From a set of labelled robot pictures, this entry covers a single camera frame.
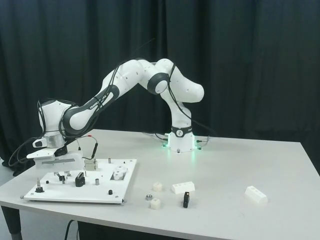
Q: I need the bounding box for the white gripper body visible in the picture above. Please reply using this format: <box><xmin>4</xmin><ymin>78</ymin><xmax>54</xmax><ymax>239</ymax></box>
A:
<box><xmin>34</xmin><ymin>152</ymin><xmax>84</xmax><ymax>173</ymax></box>

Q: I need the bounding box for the long white peg holder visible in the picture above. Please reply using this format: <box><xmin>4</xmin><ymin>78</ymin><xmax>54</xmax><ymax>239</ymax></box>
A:
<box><xmin>171</xmin><ymin>181</ymin><xmax>196</xmax><ymax>195</ymax></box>
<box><xmin>244</xmin><ymin>185</ymin><xmax>269</xmax><ymax>205</ymax></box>

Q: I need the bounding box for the black rectangular plug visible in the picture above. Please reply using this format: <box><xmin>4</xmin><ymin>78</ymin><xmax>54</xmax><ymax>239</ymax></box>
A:
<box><xmin>75</xmin><ymin>172</ymin><xmax>86</xmax><ymax>188</ymax></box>

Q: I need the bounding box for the metal plug black flange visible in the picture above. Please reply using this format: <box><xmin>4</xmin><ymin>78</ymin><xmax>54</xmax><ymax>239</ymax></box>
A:
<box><xmin>34</xmin><ymin>176</ymin><xmax>45</xmax><ymax>194</ymax></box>

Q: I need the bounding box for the flat white mounting plate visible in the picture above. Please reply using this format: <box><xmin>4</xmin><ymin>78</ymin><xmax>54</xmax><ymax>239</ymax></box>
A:
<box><xmin>26</xmin><ymin>148</ymin><xmax>56</xmax><ymax>159</ymax></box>

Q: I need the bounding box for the white box dark window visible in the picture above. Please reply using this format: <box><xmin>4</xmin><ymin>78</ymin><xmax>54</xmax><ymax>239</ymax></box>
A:
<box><xmin>32</xmin><ymin>139</ymin><xmax>48</xmax><ymax>149</ymax></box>

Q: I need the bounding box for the white task board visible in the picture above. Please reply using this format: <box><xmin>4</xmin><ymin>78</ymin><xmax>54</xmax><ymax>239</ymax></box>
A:
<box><xmin>21</xmin><ymin>157</ymin><xmax>137</xmax><ymax>205</ymax></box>

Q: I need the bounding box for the black table leg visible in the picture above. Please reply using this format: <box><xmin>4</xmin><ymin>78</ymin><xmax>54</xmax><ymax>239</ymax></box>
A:
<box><xmin>0</xmin><ymin>205</ymin><xmax>21</xmax><ymax>240</ymax></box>

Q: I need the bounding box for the black cabinet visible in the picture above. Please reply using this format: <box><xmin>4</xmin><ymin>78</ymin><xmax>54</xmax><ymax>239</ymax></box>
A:
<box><xmin>77</xmin><ymin>221</ymin><xmax>181</xmax><ymax>240</ymax></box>

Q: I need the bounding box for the black curtain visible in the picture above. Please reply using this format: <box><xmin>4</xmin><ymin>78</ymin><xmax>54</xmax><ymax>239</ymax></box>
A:
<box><xmin>0</xmin><ymin>0</ymin><xmax>320</xmax><ymax>176</ymax></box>

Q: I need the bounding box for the black D-SUB plug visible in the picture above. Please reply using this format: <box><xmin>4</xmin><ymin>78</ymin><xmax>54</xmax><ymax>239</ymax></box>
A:
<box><xmin>181</xmin><ymin>191</ymin><xmax>191</xmax><ymax>209</ymax></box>

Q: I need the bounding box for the silver wrist ring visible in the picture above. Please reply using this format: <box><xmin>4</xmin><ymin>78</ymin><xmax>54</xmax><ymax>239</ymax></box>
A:
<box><xmin>45</xmin><ymin>134</ymin><xmax>66</xmax><ymax>150</ymax></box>

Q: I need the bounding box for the thin black rod on wire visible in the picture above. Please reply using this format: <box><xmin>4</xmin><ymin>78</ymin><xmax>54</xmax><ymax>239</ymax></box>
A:
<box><xmin>76</xmin><ymin>134</ymin><xmax>99</xmax><ymax>161</ymax></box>

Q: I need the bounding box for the black camera cable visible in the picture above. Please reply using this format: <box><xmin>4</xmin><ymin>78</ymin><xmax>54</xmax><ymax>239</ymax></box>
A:
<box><xmin>8</xmin><ymin>136</ymin><xmax>45</xmax><ymax>171</ymax></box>

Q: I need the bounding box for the black hanging cable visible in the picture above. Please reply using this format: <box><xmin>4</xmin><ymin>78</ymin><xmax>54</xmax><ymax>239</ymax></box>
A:
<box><xmin>65</xmin><ymin>219</ymin><xmax>77</xmax><ymax>240</ymax></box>

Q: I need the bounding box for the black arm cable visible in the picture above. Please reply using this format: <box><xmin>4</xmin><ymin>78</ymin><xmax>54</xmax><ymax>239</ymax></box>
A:
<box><xmin>36</xmin><ymin>58</ymin><xmax>218</xmax><ymax>138</ymax></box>

